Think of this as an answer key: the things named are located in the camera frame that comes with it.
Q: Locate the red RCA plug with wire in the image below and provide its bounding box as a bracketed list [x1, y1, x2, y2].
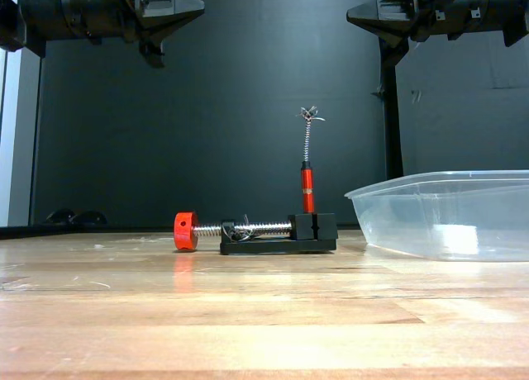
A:
[294, 105, 327, 191]

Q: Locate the clear plastic tub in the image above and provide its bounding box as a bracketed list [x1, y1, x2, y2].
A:
[344, 169, 529, 263]

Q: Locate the black vise with red knob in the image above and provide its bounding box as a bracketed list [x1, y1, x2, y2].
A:
[172, 211, 339, 256]

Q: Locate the black curved frame bracket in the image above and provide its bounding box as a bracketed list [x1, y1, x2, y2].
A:
[45, 208, 76, 226]
[72, 209, 108, 226]

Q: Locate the thin silver wire tangle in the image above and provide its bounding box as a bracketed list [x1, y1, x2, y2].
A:
[222, 213, 256, 244]

